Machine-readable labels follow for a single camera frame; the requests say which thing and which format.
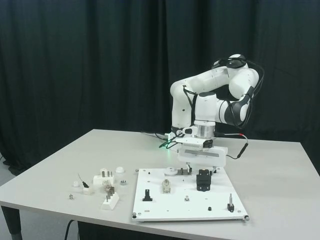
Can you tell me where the thin black rod red tag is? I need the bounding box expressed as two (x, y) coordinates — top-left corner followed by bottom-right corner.
(216, 132), (250, 160)

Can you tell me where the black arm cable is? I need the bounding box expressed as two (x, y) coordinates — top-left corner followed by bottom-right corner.
(211, 56), (265, 129)

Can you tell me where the white task board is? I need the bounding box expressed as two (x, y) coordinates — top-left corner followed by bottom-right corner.
(131, 167), (250, 222)

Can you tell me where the black curtain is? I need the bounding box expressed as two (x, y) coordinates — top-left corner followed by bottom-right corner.
(0, 0), (320, 166)

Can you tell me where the black floor cable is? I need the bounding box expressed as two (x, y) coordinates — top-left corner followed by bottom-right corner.
(65, 219), (76, 240)

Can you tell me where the white peg holder block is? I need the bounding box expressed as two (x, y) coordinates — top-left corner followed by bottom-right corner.
(92, 169), (116, 186)

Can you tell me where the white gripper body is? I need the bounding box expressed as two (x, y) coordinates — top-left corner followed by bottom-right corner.
(176, 146), (229, 168)

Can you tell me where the white wedge peg holder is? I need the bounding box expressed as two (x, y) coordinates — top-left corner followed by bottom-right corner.
(100, 193), (120, 211)

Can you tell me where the black table leg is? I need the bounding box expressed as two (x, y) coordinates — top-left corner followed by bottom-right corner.
(0, 205), (21, 240)

